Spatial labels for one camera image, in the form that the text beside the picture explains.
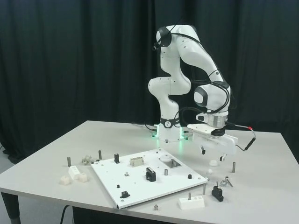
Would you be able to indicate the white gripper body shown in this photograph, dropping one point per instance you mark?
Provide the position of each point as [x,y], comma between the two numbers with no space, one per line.
[217,142]

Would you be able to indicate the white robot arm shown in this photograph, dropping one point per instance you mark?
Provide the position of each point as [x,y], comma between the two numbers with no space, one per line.
[168,98]

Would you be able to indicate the white small gear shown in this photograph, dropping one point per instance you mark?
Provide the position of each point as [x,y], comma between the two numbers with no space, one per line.
[209,172]

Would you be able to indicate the white large gear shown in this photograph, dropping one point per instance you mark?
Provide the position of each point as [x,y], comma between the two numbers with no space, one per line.
[165,158]

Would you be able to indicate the metal bolt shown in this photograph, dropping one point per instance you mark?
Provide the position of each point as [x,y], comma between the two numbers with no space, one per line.
[225,182]

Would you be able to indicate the black D-SUB plug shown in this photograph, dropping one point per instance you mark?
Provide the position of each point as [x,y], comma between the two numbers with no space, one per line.
[217,191]

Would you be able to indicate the long white peg holder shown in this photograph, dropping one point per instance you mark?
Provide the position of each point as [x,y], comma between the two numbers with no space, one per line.
[74,172]
[191,202]

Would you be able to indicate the white task board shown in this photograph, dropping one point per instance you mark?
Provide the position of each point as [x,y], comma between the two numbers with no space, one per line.
[140,179]

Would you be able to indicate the small metal BNC plug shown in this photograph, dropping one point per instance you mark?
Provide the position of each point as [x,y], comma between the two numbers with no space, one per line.
[155,207]

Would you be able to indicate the black USB plug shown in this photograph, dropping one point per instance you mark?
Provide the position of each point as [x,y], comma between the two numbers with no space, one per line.
[116,158]

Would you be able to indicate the clear Ethernet plug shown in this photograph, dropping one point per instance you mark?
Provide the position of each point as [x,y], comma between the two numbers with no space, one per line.
[86,159]

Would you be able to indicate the small white holder block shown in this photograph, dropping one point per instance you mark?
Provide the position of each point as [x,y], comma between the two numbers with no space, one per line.
[64,180]
[82,177]

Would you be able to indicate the black curtain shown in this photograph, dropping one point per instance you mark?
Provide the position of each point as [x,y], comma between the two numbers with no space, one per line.
[70,58]

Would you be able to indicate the dark table leg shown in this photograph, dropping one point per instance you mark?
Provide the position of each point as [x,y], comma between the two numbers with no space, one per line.
[10,207]

